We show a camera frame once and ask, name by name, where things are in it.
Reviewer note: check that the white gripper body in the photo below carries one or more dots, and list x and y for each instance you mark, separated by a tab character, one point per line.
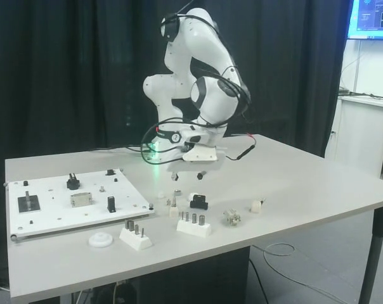
198	166

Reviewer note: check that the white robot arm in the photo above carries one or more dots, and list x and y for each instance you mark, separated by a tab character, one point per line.
204	41

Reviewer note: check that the metal BNC plug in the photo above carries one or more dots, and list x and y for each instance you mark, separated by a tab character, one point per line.
177	192

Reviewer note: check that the white small gear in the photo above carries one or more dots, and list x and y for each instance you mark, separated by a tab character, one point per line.
160	194

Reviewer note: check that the black D-SUB plug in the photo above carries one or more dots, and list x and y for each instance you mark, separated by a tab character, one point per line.
198	201

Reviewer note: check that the small white bolt holder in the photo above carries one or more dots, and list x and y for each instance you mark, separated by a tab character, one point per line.
173	211

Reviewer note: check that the small metal round peg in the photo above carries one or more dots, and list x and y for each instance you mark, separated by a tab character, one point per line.
186	217

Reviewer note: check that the medium metal round peg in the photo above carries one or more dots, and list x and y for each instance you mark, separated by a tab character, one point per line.
194	218

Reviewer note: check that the large metal round peg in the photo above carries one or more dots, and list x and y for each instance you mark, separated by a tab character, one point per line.
202	219

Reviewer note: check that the metal waterproof plug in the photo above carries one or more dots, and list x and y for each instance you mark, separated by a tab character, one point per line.
232	218

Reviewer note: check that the white round peg holder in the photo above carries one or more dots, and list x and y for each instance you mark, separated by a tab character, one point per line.
194	229

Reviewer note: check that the white holder with plug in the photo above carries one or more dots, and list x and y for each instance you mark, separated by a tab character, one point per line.
255	206

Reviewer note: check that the medium metal square peg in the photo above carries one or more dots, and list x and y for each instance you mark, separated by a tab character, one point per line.
136	228

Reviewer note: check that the large metal square peg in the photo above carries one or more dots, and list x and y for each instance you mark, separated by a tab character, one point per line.
128	224

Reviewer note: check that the white square peg holder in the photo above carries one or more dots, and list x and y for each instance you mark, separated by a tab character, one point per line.
136	240

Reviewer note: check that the white large gear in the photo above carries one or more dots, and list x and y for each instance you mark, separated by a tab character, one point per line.
101	240

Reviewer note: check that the white task board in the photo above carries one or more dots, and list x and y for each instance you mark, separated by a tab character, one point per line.
83	215

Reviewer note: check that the black curtain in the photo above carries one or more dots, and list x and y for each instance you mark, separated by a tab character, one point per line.
68	79

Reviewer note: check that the white cabinet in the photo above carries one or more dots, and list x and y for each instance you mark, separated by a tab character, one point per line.
359	136

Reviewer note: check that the black table leg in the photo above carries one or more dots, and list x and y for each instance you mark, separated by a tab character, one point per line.
377	237

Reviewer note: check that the blue screen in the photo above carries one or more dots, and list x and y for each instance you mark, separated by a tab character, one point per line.
372	19

